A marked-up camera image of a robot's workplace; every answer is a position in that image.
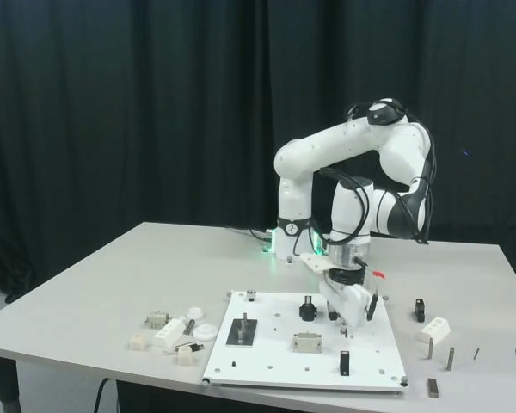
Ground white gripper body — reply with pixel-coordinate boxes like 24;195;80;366
319;281;372;330

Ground black rod with red tag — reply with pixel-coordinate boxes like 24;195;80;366
363;268;388;323

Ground white task board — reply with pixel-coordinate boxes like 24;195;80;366
201;290;408;388

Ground white sloped holder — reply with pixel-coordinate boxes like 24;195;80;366
415;317;452;344

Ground black USB plug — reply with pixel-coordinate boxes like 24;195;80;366
163;342;207;356

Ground long white holder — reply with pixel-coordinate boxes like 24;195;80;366
151;317;187;348

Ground grey D-SUB plug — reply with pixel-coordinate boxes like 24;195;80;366
144;311;173;330

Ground black curtain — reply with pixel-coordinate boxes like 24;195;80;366
0;0;516;302

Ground dark table leg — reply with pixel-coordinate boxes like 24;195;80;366
0;353;19;413

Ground black camera cable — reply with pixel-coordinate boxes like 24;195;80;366
319;166;373;270

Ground black base cables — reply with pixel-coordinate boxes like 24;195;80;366
225;225;280;255

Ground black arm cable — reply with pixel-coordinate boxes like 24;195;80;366
347;98;436;246

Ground black floor cable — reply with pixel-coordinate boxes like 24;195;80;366
96;378;117;413

